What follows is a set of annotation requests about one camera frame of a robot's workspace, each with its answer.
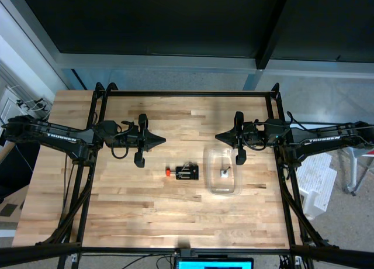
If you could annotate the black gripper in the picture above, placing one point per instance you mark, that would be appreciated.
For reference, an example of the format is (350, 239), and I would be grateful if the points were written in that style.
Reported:
(142, 120)
(240, 120)

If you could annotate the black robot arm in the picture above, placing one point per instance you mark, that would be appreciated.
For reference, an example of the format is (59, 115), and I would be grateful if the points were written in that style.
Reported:
(321, 140)
(58, 136)

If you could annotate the white foam block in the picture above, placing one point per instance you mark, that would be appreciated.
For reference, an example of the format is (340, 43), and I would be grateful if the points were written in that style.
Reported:
(222, 176)

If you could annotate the clear plastic tub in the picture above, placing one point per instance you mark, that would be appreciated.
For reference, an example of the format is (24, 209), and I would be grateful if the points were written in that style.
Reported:
(216, 187)

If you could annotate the black vise with red knob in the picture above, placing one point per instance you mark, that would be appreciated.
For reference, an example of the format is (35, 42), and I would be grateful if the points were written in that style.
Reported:
(190, 177)

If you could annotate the small black webcam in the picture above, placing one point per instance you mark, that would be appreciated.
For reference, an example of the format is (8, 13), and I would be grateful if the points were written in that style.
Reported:
(186, 253)

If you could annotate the grey metal stand legs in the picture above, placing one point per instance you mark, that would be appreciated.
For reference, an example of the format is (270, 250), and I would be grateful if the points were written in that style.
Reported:
(353, 163)

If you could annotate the screen with blue edge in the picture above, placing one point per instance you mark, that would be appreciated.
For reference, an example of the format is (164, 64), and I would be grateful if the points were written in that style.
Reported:
(213, 264)

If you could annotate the cardboard box with black patches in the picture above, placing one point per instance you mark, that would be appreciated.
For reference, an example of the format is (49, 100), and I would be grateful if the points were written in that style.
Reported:
(11, 204)

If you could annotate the black aluminium frame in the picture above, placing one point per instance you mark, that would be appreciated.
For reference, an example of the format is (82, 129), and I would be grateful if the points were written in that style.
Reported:
(187, 93)

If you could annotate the black curved frame bracket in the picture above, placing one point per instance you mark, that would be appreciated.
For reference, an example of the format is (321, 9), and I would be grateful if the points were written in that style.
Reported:
(98, 85)
(276, 87)
(112, 85)

